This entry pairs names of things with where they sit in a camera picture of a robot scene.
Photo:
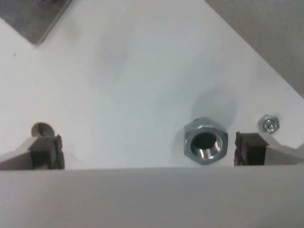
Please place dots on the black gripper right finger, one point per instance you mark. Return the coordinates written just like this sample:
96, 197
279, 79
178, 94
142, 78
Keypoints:
249, 150

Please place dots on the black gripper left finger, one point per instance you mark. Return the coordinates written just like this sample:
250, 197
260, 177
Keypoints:
45, 154

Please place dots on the white task board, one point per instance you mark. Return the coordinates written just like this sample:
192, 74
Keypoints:
133, 90

